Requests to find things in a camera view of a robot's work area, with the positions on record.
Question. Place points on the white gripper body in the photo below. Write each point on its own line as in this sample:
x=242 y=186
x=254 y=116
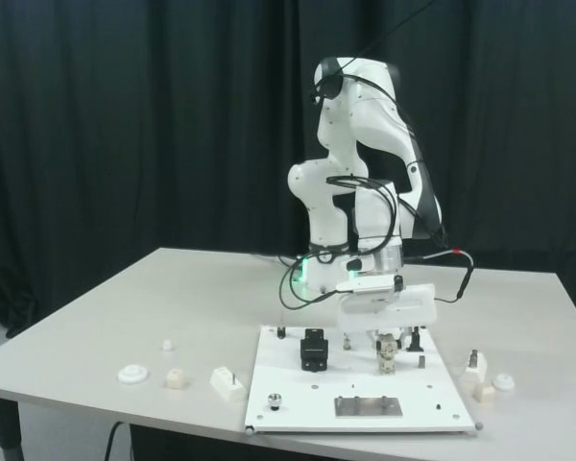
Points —
x=386 y=312

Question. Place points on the dark metal square peg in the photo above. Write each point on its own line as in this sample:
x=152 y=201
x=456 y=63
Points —
x=421 y=361

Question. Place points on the long white peg holder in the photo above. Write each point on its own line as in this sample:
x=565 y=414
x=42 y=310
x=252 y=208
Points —
x=225 y=388

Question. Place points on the small cream cube holder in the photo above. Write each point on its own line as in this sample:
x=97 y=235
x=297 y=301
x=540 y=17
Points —
x=483 y=392
x=177 y=378

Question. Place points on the flat white mounting plate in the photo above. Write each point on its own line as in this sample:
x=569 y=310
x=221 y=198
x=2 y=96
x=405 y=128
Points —
x=348 y=287

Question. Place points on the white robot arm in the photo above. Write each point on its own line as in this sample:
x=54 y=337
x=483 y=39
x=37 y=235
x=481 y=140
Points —
x=374 y=120

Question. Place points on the white peg holder block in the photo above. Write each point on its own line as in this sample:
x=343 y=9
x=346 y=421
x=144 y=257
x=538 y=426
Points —
x=476 y=373

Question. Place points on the black D-SUB plug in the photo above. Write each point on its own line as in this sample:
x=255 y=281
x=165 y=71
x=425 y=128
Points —
x=313 y=353

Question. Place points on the white medium gear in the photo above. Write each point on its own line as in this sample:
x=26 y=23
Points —
x=503 y=382

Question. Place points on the white large gear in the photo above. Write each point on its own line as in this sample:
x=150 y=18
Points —
x=132 y=374

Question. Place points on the metal bolt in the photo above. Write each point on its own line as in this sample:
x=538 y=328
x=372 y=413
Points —
x=346 y=343

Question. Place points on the cream waterproof plug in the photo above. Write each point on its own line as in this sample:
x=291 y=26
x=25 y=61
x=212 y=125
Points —
x=386 y=345

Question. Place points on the small black Ethernet plug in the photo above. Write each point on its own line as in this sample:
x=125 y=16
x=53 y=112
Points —
x=281 y=332

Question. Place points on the black under-table cabinet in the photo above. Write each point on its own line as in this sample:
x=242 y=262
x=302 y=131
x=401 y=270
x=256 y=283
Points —
x=187 y=444

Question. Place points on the black curtains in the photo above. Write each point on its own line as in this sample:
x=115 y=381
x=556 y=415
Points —
x=125 y=120

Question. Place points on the white small gear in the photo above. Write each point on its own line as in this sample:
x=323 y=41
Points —
x=167 y=345

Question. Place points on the black USB plug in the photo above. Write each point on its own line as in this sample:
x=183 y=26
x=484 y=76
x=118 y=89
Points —
x=415 y=342

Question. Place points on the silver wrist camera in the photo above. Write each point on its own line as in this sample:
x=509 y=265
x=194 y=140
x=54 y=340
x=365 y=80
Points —
x=398 y=282

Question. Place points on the white task board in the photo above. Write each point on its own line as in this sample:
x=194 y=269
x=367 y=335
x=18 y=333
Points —
x=355 y=384

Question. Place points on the metal BNC plug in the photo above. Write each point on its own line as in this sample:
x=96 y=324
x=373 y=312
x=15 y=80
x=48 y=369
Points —
x=274 y=401

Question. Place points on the black table leg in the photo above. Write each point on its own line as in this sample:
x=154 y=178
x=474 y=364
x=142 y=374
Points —
x=2 y=427

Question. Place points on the small white box dark window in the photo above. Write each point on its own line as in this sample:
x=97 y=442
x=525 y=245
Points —
x=354 y=264

